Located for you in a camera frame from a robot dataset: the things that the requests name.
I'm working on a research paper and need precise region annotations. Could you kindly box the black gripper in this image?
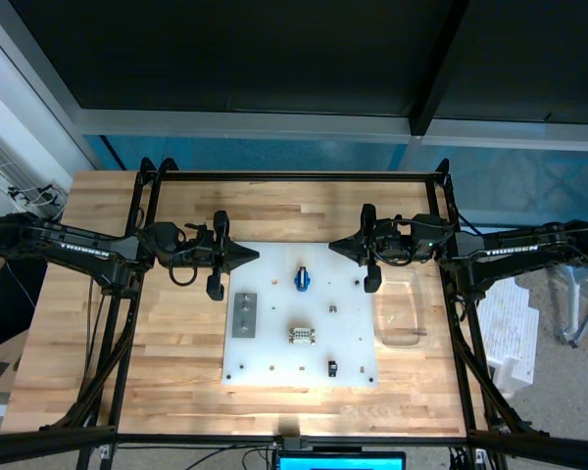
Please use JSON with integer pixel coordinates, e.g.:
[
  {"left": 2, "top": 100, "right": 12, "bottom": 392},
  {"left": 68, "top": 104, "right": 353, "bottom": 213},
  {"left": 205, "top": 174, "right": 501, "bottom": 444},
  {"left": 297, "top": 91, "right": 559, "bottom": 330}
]
[
  {"left": 328, "top": 204, "right": 414, "bottom": 295},
  {"left": 183, "top": 210, "right": 261, "bottom": 302}
]

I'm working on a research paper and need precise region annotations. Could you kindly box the grey HAN10E connector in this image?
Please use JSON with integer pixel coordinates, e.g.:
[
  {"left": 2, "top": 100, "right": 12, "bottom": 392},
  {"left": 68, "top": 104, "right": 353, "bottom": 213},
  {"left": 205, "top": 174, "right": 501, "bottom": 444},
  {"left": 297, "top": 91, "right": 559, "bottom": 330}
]
[{"left": 288, "top": 326, "right": 319, "bottom": 348}]

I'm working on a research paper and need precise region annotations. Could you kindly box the grey metal plate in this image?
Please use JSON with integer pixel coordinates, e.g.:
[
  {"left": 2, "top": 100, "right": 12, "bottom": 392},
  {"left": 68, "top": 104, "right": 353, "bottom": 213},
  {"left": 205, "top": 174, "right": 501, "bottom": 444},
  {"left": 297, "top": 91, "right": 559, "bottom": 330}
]
[{"left": 231, "top": 292, "right": 259, "bottom": 340}]

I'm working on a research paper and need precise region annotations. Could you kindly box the blue plug holder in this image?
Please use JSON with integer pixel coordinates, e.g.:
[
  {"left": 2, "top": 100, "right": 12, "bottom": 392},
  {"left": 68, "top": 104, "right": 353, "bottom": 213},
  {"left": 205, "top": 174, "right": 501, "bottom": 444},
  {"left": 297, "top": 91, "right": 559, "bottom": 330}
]
[{"left": 291, "top": 266, "right": 313, "bottom": 294}]

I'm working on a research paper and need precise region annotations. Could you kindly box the clear plastic tub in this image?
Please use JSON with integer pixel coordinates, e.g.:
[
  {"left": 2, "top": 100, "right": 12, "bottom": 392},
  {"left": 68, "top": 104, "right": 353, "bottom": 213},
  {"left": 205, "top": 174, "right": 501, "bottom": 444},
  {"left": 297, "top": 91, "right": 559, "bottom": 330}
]
[{"left": 374, "top": 268, "right": 430, "bottom": 350}]

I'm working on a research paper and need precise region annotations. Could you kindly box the white task board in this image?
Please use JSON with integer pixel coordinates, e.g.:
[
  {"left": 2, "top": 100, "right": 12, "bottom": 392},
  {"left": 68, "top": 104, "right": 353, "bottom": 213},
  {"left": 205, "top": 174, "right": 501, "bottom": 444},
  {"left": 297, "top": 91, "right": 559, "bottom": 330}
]
[{"left": 221, "top": 241, "right": 379, "bottom": 389}]

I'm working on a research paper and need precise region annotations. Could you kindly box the white foam tray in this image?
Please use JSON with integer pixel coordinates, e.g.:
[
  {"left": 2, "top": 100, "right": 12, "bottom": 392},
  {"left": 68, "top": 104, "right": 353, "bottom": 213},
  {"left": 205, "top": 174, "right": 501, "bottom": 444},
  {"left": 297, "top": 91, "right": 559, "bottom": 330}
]
[{"left": 474, "top": 278, "right": 543, "bottom": 400}]

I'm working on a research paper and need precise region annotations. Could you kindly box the blue laptop screen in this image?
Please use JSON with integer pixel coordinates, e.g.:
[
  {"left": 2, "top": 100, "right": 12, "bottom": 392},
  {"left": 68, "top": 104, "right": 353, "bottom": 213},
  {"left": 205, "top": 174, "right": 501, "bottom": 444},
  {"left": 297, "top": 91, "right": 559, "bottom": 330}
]
[{"left": 272, "top": 450, "right": 407, "bottom": 470}]

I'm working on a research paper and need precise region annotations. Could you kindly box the grey metal stool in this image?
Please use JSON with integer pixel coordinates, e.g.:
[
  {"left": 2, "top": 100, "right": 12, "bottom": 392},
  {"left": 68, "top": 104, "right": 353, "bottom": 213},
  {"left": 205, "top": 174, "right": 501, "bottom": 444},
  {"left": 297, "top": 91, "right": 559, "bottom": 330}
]
[{"left": 548, "top": 263, "right": 588, "bottom": 350}]

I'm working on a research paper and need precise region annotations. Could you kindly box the brown cardboard box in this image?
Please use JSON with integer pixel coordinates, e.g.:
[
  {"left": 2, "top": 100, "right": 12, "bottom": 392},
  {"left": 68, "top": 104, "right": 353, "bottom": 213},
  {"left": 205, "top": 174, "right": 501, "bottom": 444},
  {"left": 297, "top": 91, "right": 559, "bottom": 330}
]
[{"left": 0, "top": 327, "right": 30, "bottom": 407}]

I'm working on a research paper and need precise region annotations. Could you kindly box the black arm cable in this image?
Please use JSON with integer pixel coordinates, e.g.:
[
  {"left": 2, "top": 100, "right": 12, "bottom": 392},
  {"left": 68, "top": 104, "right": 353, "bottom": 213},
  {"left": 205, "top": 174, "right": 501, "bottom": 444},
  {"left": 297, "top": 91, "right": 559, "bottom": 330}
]
[{"left": 169, "top": 263, "right": 200, "bottom": 288}]

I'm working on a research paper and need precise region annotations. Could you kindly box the black table camera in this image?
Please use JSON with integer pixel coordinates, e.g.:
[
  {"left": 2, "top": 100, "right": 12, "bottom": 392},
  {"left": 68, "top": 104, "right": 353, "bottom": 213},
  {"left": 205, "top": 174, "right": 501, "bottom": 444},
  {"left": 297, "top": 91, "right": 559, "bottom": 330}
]
[{"left": 275, "top": 433, "right": 309, "bottom": 452}]

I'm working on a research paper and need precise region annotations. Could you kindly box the black wall post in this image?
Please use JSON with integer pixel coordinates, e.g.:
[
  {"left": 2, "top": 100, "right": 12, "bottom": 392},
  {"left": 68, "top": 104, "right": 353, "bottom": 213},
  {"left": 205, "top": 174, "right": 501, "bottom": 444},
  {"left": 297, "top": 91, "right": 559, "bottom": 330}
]
[{"left": 410, "top": 0, "right": 471, "bottom": 138}]

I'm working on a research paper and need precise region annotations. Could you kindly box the black aluminium frame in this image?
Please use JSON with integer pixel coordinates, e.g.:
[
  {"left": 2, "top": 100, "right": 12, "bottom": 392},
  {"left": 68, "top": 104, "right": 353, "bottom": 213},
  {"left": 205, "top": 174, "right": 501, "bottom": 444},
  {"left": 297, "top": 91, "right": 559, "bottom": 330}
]
[{"left": 0, "top": 156, "right": 588, "bottom": 470}]

